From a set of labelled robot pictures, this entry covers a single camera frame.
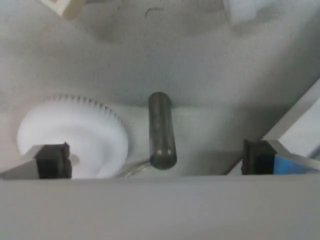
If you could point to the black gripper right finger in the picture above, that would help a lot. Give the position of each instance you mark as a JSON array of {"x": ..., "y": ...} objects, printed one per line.
[{"x": 257, "y": 158}]

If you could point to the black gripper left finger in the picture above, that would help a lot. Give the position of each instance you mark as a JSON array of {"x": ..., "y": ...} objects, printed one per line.
[{"x": 53, "y": 162}]

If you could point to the dark metal round peg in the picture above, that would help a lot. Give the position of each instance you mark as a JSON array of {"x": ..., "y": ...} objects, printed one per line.
[{"x": 161, "y": 130}]

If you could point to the cream round holder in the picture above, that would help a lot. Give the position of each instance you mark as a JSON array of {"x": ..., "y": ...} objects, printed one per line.
[{"x": 67, "y": 11}]

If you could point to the white large gear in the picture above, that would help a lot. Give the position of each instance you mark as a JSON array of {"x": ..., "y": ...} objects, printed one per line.
[{"x": 75, "y": 130}]

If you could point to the white task board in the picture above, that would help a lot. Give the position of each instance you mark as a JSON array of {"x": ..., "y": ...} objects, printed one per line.
[{"x": 302, "y": 112}]

